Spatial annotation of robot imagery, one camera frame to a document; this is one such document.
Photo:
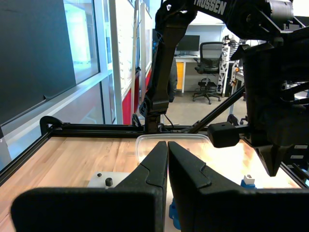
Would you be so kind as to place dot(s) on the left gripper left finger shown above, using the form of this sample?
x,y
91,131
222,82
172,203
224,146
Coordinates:
x,y
96,210

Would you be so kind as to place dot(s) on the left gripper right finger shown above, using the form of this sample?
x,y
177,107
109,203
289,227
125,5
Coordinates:
x,y
241,210

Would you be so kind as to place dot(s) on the blue holder with white socket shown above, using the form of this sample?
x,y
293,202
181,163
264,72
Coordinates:
x,y
248,182

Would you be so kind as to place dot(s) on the blue holder with black block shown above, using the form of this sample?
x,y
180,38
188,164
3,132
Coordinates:
x,y
174,213

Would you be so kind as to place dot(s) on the clear plastic tub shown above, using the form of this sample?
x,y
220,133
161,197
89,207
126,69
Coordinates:
x,y
144,145

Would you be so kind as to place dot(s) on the white lattice robot structure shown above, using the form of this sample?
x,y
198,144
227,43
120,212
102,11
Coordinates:
x,y
224,67

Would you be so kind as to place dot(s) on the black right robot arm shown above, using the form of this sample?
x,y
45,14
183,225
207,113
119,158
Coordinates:
x,y
161,72

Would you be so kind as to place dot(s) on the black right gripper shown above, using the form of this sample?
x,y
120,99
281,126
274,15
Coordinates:
x,y
223,135

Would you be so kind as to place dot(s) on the black aluminium frame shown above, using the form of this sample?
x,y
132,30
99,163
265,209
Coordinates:
x,y
96,127

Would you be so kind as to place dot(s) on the white desk with yellow cabinet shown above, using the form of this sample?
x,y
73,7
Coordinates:
x,y
190,58

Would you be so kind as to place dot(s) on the black computer monitor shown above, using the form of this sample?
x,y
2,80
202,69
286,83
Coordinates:
x,y
193,43

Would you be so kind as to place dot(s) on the short black knurled stud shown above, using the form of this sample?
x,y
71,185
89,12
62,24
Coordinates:
x,y
109,182

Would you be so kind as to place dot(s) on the person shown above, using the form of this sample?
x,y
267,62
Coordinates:
x,y
172,82

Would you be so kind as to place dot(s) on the black mesh office chair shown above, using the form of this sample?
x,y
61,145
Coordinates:
x,y
211,52

